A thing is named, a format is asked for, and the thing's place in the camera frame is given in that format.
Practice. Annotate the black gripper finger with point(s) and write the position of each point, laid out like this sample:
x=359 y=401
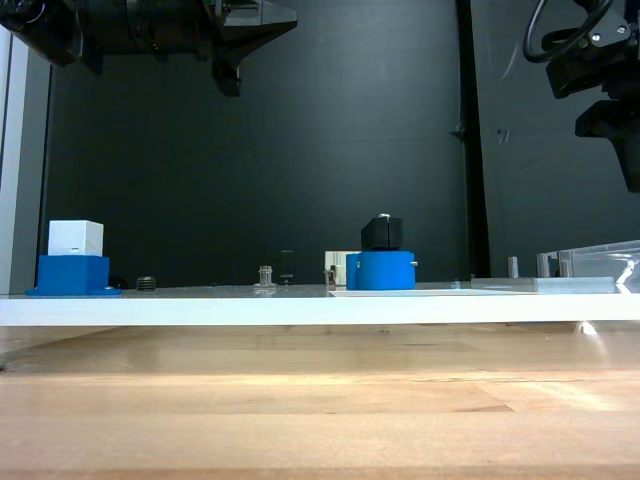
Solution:
x=629 y=165
x=260 y=30

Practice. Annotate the white taskboard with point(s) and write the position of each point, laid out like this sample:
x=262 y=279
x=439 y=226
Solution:
x=200 y=310

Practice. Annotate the clear plastic tub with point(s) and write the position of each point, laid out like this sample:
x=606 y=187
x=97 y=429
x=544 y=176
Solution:
x=600 y=260

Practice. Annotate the grey metal block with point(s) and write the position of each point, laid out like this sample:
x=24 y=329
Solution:
x=550 y=285

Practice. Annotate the small clear metal fitting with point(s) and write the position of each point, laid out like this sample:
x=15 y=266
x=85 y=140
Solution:
x=265 y=280

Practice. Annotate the beige connector housing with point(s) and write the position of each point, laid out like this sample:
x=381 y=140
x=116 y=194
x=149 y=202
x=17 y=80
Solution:
x=335 y=260

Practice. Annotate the black plug silver top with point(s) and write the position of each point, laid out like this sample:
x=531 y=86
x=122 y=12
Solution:
x=382 y=232

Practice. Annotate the white square block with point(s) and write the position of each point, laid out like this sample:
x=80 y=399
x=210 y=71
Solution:
x=75 y=237

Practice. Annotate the black round screw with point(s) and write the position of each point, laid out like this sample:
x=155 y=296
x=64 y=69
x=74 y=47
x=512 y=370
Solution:
x=146 y=284

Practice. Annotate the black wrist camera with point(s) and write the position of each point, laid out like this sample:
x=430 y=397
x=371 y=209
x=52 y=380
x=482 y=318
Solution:
x=575 y=75

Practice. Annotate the black aluminium frame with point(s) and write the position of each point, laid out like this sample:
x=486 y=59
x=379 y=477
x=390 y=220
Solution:
x=472 y=150

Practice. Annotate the small grey post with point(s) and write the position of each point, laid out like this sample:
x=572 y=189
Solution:
x=512 y=267

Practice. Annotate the grey window frame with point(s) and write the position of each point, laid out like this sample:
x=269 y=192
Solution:
x=22 y=175

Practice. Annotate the blue round mount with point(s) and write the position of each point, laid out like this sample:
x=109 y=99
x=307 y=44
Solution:
x=385 y=272

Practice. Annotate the blue square mount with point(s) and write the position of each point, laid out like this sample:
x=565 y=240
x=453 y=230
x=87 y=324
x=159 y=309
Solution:
x=70 y=275

